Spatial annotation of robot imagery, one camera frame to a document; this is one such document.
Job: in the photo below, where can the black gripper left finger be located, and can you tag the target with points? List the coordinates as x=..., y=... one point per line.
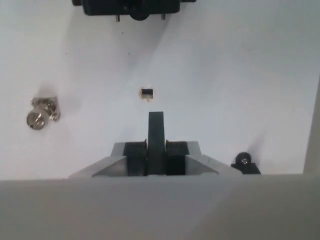
x=135, y=160

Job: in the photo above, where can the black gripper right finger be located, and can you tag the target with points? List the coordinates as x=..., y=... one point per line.
x=176, y=160

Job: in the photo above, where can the metal square peg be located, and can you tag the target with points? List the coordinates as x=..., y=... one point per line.
x=156, y=140

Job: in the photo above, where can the small black knob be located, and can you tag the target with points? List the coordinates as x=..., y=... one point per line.
x=243, y=162

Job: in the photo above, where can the white task board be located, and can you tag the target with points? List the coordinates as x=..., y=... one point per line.
x=200, y=62

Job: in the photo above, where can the black D-SUB plug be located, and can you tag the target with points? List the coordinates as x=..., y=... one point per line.
x=105, y=8

